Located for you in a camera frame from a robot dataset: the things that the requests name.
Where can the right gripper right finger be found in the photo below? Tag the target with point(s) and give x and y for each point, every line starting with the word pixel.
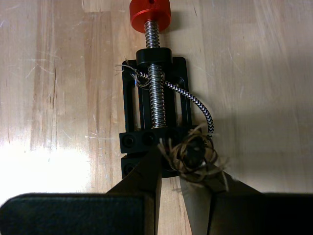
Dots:
pixel 256 215

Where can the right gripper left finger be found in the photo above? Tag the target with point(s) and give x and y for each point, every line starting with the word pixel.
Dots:
pixel 97 215

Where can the black vise with red knob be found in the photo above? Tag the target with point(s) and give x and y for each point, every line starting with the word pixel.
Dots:
pixel 156 98

